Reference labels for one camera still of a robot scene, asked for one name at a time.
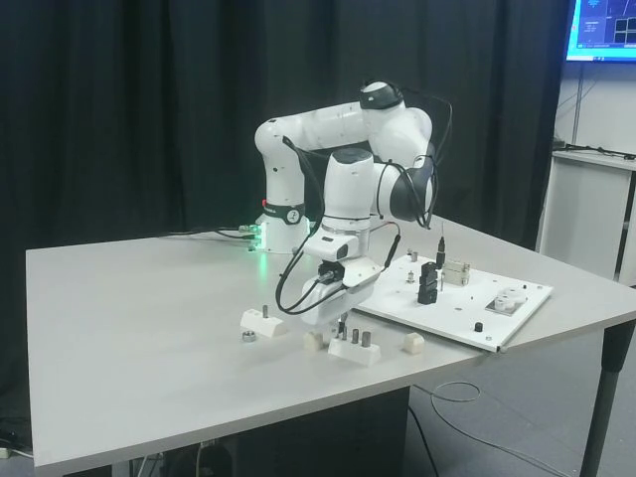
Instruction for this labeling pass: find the flat white mounting plate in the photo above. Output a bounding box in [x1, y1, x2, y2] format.
[341, 256, 388, 291]

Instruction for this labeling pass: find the small white camera box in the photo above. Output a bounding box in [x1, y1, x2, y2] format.
[303, 233, 360, 263]

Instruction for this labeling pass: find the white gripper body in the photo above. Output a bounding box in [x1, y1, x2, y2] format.
[299, 275, 374, 330]

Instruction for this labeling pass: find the white cabinet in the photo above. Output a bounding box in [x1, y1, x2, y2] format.
[539, 148, 636, 289]

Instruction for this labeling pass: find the white task board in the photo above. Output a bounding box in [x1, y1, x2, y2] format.
[350, 245, 555, 354]

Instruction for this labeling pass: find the silver wrist ring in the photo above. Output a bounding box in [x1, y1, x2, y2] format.
[317, 216, 373, 236]

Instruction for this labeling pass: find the black base cable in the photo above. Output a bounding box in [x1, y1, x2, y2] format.
[168, 224, 262, 242]

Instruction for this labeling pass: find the thin black rod on wire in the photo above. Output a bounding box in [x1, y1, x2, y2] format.
[381, 222, 402, 272]

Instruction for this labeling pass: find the black curtain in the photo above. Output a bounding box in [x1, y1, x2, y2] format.
[0, 0, 565, 428]

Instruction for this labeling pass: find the white peg holder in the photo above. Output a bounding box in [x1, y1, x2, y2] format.
[239, 307, 289, 340]
[327, 337, 384, 369]

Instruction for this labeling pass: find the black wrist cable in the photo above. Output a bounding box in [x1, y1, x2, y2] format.
[275, 133, 324, 315]

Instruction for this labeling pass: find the grey floor cable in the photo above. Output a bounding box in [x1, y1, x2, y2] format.
[429, 380, 636, 477]

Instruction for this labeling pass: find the black table leg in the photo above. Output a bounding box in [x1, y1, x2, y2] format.
[578, 321, 636, 477]

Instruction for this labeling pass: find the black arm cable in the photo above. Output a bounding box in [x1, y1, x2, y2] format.
[375, 86, 454, 230]

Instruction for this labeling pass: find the black D-SUB plug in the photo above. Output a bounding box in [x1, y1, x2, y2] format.
[416, 261, 439, 306]

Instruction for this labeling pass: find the black cable bundle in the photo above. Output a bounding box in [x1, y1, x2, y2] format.
[552, 140, 636, 163]

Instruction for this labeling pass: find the blue screen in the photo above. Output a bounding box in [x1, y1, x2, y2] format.
[564, 0, 636, 64]

